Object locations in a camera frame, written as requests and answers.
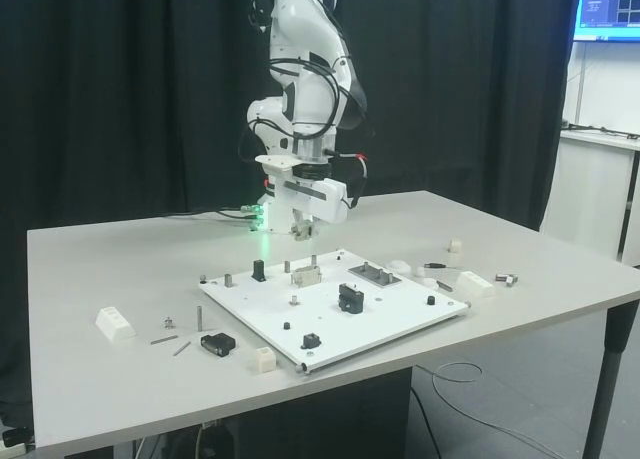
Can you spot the black D-SUB plug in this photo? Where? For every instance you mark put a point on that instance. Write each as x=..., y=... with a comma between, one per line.
x=216, y=342

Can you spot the black box under table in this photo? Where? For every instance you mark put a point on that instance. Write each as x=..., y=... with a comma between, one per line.
x=275, y=414

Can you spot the metal BNC plug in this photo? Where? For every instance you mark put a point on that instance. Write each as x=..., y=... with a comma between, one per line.
x=506, y=279

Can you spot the small white round-top holder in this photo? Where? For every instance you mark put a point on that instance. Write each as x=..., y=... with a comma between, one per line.
x=455, y=245

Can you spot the white task board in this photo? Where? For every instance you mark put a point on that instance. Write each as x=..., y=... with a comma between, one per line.
x=340, y=324

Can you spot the black curtain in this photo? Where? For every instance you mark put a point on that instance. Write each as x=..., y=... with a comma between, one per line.
x=125, y=79

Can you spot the white large gear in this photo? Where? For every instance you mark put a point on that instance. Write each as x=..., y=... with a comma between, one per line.
x=400, y=265

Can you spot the dark grey table leg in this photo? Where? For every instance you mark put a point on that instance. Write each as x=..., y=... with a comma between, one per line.
x=612, y=369

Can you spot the white medium gear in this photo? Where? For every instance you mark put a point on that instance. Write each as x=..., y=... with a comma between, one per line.
x=431, y=283

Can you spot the white cabinet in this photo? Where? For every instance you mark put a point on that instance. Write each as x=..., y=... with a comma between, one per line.
x=595, y=189

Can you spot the thin metal peg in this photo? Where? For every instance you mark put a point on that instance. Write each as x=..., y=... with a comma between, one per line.
x=182, y=348
x=164, y=339

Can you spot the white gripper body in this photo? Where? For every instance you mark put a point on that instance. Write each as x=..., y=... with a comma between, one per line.
x=330, y=201

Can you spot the white small gear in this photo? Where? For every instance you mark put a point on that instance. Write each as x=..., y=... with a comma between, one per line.
x=421, y=271

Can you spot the dark metal square peg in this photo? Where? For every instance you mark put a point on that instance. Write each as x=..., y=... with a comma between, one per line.
x=443, y=284

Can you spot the blue screen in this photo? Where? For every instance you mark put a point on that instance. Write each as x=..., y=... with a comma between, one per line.
x=610, y=9

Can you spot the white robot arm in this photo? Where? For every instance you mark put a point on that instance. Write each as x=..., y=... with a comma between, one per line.
x=300, y=94

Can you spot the long white peg holder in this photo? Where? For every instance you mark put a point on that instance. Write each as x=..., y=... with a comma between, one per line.
x=115, y=324
x=475, y=284

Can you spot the metal round peg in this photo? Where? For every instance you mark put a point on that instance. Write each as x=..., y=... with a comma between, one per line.
x=198, y=316

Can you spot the metal waterproof plug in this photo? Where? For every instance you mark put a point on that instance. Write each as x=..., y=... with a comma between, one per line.
x=169, y=323

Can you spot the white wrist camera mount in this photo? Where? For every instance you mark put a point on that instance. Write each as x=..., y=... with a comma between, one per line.
x=275, y=163

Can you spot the small white cube holder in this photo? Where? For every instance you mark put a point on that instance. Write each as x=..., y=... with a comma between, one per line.
x=265, y=361

